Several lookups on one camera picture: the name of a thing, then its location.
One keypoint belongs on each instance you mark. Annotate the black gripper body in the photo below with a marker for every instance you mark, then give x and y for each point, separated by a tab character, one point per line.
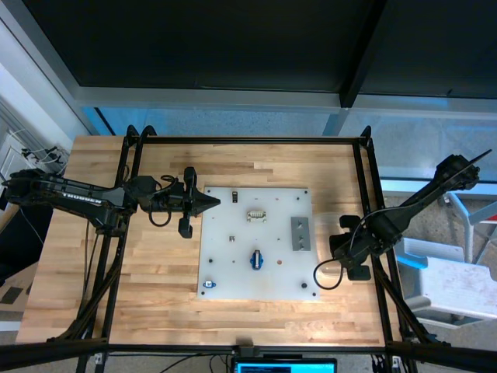
349	245
182	198

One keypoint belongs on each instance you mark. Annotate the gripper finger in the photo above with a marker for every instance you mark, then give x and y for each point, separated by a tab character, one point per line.
202	206
202	197

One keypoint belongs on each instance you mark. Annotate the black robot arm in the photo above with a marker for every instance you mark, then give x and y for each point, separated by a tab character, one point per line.
419	200
77	196

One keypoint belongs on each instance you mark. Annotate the white taskboard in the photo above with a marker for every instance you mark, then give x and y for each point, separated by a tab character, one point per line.
233	279

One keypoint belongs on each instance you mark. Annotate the clear plastic tub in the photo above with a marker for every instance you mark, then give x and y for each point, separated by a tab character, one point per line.
322	233

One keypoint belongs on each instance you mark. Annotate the grey peg holder block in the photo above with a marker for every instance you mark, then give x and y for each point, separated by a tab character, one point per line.
300	241

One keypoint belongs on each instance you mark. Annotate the beige connector housing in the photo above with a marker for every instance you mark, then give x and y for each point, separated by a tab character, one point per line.
257	216

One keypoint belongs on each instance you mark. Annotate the blue round holder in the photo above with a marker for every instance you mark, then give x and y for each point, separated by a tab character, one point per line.
251	261

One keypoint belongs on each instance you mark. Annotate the white plastic step stool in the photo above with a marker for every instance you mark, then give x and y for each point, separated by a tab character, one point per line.
458	287

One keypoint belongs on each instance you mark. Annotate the grey metal stand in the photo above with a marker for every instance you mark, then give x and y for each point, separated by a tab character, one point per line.
468	237

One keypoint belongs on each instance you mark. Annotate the blue laptop screen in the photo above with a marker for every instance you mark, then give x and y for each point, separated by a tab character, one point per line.
283	367

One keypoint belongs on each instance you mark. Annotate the brown cardboard sheet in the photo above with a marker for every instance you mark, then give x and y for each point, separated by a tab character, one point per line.
23	279

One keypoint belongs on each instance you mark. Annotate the black metal frame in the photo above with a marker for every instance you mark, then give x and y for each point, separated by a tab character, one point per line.
248	140

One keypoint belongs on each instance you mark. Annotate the blue square mount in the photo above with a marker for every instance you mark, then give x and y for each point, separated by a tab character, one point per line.
203	284

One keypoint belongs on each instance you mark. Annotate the black table-level camera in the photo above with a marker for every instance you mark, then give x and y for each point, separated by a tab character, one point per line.
247	351

